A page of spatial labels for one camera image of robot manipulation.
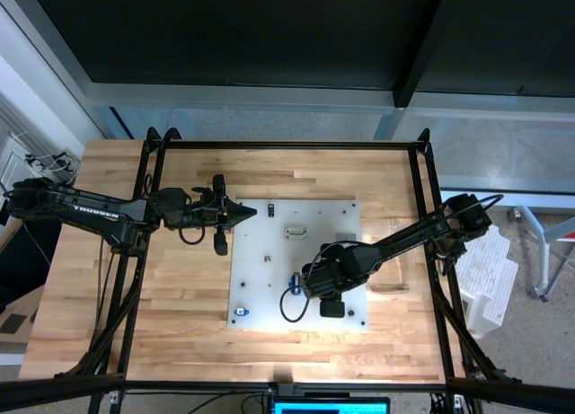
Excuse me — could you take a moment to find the clear plastic tub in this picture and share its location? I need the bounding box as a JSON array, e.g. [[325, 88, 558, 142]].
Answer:
[[361, 220, 412, 296]]

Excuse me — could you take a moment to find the white foam block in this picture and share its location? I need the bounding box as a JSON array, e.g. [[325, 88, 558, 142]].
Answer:
[[451, 225, 520, 341]]

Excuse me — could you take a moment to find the white task board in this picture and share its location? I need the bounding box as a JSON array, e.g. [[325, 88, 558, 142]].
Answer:
[[227, 198, 370, 330]]

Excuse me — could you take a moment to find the blue laptop screen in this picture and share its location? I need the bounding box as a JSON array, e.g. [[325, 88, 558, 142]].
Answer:
[[269, 396, 391, 414]]

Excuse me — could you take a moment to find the grey metal stand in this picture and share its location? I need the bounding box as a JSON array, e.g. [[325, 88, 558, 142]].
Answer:
[[507, 205, 575, 304]]

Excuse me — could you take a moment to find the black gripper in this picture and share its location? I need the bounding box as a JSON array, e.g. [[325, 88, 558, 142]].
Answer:
[[204, 174, 259, 257], [299, 263, 347, 319]]

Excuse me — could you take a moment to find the black table camera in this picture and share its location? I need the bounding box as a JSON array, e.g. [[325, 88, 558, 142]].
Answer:
[[274, 372, 296, 397]]

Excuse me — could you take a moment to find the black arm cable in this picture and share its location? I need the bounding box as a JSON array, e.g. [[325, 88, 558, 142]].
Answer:
[[178, 220, 207, 245], [279, 269, 311, 324]]

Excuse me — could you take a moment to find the cardboard box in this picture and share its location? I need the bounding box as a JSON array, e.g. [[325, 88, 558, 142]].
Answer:
[[0, 283, 46, 343]]

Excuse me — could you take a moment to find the black aluminium frame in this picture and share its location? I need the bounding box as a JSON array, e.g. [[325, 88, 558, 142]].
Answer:
[[0, 126, 575, 414]]

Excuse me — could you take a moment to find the dark window pane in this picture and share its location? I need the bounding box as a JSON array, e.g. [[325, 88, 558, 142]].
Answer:
[[26, 0, 575, 96]]

